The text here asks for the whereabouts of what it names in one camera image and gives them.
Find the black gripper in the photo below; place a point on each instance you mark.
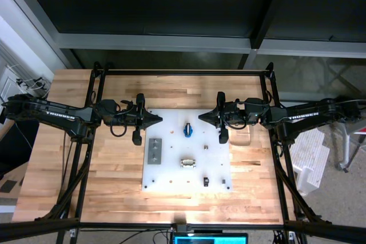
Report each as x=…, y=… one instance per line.
x=228, y=116
x=139, y=101

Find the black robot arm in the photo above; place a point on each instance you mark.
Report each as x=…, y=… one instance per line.
x=57, y=112
x=303, y=115

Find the blue holder with metal bar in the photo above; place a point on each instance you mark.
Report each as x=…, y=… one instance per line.
x=187, y=134

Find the grey metal plate with posts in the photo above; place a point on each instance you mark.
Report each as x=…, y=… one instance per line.
x=151, y=155

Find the clear plastic tub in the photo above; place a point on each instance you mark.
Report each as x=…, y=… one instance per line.
x=243, y=138

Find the beige connector housing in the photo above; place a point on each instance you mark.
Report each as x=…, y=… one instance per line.
x=188, y=163

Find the white task board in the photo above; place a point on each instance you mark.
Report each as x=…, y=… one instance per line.
x=171, y=169

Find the black clamp block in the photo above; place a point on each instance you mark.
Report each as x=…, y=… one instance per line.
x=206, y=182

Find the white plastic step stool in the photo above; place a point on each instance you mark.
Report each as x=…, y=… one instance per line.
x=308, y=158

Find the laptop screen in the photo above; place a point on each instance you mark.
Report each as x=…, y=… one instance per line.
x=208, y=239

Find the cardboard box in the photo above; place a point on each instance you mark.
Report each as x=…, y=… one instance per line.
x=14, y=174

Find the black table level camera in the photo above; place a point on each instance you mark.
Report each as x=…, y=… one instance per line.
x=181, y=224

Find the black table frame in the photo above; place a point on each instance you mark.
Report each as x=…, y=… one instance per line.
x=114, y=225

